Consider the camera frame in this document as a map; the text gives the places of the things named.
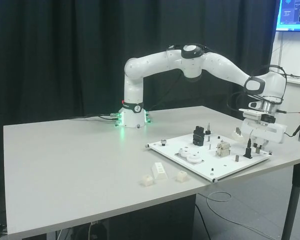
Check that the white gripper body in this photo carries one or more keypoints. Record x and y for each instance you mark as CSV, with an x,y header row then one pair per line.
x,y
267,132

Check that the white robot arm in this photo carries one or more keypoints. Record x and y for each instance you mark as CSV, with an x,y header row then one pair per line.
x,y
152,62

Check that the round white peg holder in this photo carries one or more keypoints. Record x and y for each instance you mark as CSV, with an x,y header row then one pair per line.
x,y
237,137

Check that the white wedge peg holder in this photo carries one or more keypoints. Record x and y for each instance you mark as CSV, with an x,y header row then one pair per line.
x,y
160,171

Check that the white box with dark window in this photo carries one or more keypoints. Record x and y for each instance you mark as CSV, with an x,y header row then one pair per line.
x,y
254,105

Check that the metal connector block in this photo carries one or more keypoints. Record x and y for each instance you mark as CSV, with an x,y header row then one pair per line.
x,y
222,150

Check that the white task board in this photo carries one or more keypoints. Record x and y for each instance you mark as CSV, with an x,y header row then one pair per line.
x,y
230,166

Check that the white cabinet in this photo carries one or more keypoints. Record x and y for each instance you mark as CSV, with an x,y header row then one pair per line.
x,y
295,100

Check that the dark table leg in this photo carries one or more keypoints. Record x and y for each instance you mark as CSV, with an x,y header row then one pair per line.
x,y
297,180

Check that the metal bolt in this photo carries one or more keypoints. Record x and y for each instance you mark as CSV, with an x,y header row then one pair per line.
x,y
208,128

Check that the black D-SUB plug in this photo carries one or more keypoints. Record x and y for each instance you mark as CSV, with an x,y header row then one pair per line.
x,y
198,138

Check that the white large gear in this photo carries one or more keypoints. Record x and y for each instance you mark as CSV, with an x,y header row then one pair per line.
x,y
193,159

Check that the white medium gear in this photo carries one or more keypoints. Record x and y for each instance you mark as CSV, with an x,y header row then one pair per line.
x,y
183,153

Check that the small white cube holder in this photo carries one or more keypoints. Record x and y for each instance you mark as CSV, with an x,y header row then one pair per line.
x,y
182,176
147,180

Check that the round metal knob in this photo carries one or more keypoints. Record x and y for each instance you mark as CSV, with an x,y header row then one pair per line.
x,y
163,142

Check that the blue screen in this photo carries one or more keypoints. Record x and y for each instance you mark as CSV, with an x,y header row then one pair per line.
x,y
293,15

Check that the black curtain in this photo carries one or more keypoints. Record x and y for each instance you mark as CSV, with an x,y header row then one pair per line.
x,y
65,50

